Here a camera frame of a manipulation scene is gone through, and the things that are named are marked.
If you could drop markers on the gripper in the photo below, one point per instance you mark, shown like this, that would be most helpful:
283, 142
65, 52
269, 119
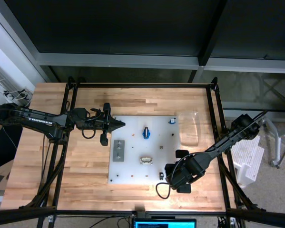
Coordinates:
104, 123
181, 154

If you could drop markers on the silver black round bar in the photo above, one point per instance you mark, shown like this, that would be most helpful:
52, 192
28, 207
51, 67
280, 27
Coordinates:
146, 131

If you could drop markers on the white taskboard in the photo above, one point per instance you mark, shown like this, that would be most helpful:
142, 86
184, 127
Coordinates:
132, 166

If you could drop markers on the clear plastic tub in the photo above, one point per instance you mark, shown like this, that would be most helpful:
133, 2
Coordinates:
189, 133

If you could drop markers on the grey metal plate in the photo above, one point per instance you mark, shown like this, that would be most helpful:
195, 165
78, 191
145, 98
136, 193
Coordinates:
115, 152

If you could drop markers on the black upright plug housing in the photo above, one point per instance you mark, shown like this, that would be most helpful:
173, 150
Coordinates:
161, 176

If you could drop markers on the blue connector with white top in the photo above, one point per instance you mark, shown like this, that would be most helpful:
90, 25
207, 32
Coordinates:
172, 121

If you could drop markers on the beige multipin connector housing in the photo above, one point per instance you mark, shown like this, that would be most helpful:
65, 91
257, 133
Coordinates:
146, 161

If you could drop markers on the white plastic step stool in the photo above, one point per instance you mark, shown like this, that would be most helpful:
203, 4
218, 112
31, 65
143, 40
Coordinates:
245, 159

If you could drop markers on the blue laptop screen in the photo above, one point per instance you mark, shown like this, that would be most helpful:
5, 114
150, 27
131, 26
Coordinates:
163, 224

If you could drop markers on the grey metal stand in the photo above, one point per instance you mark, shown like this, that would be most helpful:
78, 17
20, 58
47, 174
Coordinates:
277, 149

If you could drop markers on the black floor box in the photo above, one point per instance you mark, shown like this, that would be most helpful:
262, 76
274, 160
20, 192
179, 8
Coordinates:
2, 147

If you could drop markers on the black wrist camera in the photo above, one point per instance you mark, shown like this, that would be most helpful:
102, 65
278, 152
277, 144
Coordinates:
170, 172

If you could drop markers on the grey aluminium wall rail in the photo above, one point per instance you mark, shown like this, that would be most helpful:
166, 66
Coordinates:
120, 60

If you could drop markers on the black table camera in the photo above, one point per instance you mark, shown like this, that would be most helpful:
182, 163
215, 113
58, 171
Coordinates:
140, 213

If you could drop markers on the black table frame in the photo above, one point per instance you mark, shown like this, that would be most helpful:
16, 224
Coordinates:
25, 213

